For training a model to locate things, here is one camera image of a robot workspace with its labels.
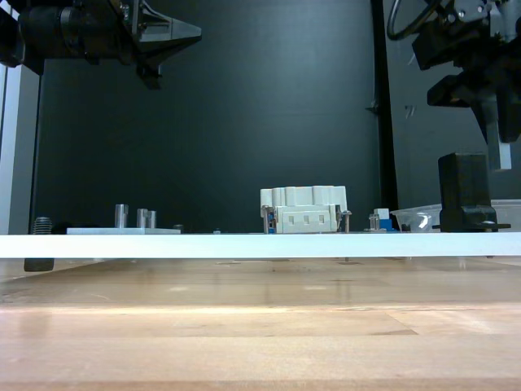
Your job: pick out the grey-white connector housing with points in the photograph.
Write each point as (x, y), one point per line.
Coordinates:
(303, 207)

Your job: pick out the grey metal plate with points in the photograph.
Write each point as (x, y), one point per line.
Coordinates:
(122, 231)

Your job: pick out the clear plastic tub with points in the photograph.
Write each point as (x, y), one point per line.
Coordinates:
(415, 213)

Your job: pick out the silver screw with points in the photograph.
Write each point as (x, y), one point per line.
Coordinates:
(346, 222)

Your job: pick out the black plug block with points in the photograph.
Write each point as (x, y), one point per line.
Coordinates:
(464, 187)

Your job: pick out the white task board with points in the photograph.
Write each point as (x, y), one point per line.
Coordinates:
(260, 246)

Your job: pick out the tall silver slotted post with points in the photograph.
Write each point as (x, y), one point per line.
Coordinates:
(121, 216)

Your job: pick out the black threaded standoff screw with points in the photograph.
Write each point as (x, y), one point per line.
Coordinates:
(42, 226)

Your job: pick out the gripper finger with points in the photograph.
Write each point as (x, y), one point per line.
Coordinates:
(163, 51)
(486, 116)
(179, 30)
(512, 114)

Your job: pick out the small blue white connector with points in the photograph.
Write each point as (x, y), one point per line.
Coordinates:
(384, 222)

